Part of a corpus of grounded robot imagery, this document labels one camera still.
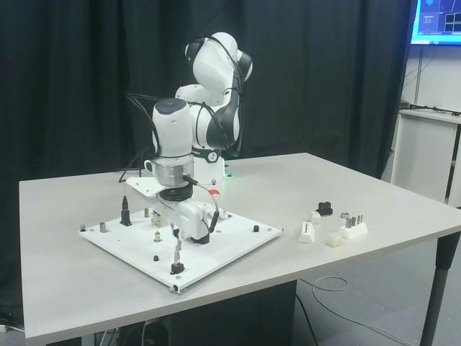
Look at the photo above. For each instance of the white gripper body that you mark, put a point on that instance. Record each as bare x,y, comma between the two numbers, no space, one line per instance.
191,218

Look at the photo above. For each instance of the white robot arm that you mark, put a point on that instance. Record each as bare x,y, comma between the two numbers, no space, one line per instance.
173,126

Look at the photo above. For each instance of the short metal round peg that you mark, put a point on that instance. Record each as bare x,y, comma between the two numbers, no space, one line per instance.
146,212

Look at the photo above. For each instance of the short metal square peg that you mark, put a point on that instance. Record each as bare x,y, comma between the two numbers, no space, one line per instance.
103,227

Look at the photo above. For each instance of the white sloped peg holder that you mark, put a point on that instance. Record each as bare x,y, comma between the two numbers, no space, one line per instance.
305,236

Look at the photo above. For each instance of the white long peg holder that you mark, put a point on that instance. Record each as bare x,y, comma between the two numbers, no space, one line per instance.
354,232

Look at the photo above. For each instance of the black USB plug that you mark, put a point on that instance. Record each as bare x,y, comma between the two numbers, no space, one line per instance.
201,240

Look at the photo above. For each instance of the metal BNC plug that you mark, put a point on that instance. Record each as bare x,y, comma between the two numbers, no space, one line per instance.
157,236

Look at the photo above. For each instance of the white small gear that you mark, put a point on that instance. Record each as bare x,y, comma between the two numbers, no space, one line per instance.
223,216

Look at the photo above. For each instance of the black Ethernet plug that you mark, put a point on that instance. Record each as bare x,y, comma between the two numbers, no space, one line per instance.
125,216

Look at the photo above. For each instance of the white task board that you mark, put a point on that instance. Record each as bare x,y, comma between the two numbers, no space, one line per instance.
119,248

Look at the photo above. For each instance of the black under-table cabinet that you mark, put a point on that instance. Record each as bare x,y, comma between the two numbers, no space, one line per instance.
216,317

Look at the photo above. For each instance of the small white cube holder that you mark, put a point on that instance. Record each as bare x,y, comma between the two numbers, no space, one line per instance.
314,217
335,240

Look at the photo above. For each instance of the black D-SUB plug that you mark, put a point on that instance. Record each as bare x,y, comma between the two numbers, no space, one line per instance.
324,208

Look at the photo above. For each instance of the metal hex nut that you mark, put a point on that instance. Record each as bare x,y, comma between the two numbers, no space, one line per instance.
345,215

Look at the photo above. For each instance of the black curtain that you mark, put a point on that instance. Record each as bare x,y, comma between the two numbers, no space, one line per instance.
90,72

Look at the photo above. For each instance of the white power strip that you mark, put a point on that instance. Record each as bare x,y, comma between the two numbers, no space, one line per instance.
3,328

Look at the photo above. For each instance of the white cabinet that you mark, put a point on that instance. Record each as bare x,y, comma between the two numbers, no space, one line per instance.
425,155

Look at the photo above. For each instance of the blue screen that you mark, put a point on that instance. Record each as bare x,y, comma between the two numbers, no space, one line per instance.
437,21

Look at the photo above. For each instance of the flat white mount plate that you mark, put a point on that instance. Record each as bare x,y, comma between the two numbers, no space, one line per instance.
144,186

